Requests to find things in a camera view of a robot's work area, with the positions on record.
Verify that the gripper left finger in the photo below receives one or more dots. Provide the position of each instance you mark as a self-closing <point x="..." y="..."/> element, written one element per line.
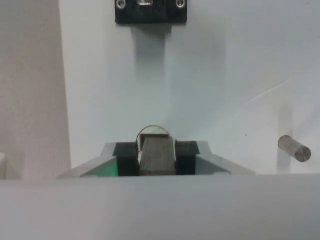
<point x="126" y="160"/>

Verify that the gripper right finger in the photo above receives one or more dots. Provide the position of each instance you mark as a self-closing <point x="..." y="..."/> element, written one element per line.
<point x="187" y="160"/>

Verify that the metal square peg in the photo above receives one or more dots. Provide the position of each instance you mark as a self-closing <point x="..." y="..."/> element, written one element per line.
<point x="157" y="157"/>

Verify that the thin metal round peg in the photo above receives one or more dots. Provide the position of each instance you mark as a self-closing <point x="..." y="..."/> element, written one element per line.
<point x="295" y="148"/>

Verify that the white task board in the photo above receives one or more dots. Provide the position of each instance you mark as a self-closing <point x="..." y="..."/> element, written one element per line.
<point x="225" y="62"/>

